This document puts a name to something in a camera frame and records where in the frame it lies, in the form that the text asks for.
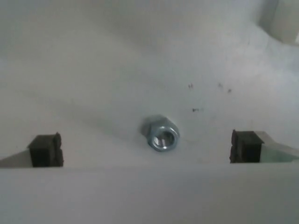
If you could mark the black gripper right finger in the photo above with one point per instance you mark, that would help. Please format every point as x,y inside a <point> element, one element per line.
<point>246,149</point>

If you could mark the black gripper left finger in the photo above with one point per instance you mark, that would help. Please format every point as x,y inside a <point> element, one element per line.
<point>44,151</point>

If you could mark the metal hex bolt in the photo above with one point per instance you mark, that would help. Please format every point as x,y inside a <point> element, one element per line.
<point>161,136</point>

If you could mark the white task board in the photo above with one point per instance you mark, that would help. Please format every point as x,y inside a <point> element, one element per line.
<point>280,21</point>

